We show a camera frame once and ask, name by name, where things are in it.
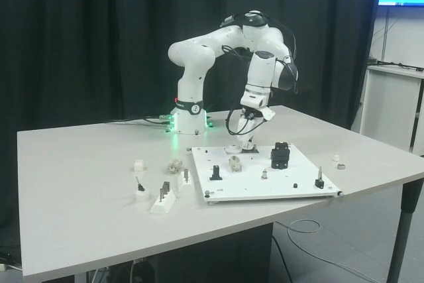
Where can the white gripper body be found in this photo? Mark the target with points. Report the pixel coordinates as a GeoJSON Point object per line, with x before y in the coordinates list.
{"type": "Point", "coordinates": [248, 130]}

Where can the white medium gear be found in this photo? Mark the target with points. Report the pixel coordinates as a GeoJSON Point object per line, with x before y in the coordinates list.
{"type": "Point", "coordinates": [249, 147]}

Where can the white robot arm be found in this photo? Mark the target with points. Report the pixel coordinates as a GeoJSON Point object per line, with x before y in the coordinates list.
{"type": "Point", "coordinates": [189, 54]}

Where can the white large gear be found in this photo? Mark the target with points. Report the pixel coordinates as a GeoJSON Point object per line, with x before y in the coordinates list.
{"type": "Point", "coordinates": [233, 149]}

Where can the white gear holder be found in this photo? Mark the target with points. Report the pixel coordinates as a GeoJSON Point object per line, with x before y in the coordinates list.
{"type": "Point", "coordinates": [139, 165]}

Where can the flat white mounting plate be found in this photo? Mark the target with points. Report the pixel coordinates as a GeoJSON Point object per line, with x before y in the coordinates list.
{"type": "Point", "coordinates": [268, 114]}

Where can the black D-SUB plug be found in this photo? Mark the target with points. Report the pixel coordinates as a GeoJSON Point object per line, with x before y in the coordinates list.
{"type": "Point", "coordinates": [280, 158]}

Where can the white task board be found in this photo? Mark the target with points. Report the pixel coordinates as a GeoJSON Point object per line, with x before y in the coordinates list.
{"type": "Point", "coordinates": [251, 183]}

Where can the black USB plug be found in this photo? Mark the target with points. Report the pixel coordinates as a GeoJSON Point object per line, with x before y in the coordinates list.
{"type": "Point", "coordinates": [215, 174]}

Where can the metal connector plug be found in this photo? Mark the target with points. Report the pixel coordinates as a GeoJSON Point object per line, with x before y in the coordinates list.
{"type": "Point", "coordinates": [174, 166]}

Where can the small white peg holder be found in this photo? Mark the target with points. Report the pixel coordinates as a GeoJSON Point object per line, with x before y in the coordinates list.
{"type": "Point", "coordinates": [184, 184]}

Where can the black plug with metal tip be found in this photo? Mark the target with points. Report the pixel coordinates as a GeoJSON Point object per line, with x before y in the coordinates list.
{"type": "Point", "coordinates": [320, 182]}

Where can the metal nut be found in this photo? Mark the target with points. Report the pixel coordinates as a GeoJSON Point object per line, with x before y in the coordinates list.
{"type": "Point", "coordinates": [341, 166]}

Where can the metal square peg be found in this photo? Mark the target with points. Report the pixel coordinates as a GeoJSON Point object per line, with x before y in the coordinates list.
{"type": "Point", "coordinates": [166, 187]}

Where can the thin metal round peg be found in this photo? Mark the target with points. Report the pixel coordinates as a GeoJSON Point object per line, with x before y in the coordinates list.
{"type": "Point", "coordinates": [161, 195]}

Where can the long white peg holder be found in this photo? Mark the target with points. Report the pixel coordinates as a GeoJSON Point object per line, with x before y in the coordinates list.
{"type": "Point", "coordinates": [162, 206]}

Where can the white cube plug holder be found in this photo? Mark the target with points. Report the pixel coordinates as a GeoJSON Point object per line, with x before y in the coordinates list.
{"type": "Point", "coordinates": [141, 195]}

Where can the white cabinet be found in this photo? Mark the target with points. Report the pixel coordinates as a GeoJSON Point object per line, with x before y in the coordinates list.
{"type": "Point", "coordinates": [391, 104]}

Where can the black curtain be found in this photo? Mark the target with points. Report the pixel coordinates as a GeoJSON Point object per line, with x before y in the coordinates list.
{"type": "Point", "coordinates": [99, 31]}

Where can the black table leg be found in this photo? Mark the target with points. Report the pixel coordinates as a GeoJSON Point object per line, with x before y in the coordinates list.
{"type": "Point", "coordinates": [405, 223]}

